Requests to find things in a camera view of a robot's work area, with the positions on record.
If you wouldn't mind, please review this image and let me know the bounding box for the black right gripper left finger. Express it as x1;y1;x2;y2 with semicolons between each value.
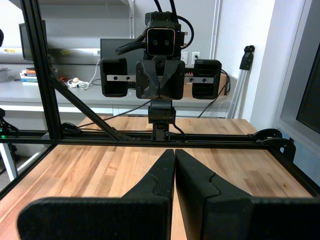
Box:
16;149;175;240

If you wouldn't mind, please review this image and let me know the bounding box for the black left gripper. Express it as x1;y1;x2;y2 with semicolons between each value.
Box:
99;56;222;100

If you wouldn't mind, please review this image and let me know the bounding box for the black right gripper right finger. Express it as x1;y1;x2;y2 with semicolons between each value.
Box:
174;149;320;240

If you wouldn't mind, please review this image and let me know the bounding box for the black computer monitor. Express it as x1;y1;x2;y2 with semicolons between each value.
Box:
99;38;147;65
296;42;320;128
19;19;47;61

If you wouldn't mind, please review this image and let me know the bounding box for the grey office desk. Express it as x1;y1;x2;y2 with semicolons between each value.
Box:
0;79;238;119

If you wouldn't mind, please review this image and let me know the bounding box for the aluminium tripod with black head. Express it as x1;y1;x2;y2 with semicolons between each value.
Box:
227;44;256;119

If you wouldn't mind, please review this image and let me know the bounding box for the stack of books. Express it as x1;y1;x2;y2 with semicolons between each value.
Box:
19;67;39;85

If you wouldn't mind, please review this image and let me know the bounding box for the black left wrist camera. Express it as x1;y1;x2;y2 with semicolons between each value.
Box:
146;27;176;57

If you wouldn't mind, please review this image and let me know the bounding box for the braided black left arm cable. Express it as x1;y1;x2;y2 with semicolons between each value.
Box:
115;34;148;55

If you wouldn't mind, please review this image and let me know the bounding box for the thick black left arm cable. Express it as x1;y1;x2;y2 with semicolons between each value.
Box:
169;0;195;48

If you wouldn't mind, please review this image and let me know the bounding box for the white cable bundle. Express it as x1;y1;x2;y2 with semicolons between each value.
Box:
66;76;90;90

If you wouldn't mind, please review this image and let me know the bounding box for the black aluminium table frame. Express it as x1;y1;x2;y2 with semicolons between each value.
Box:
0;0;320;201

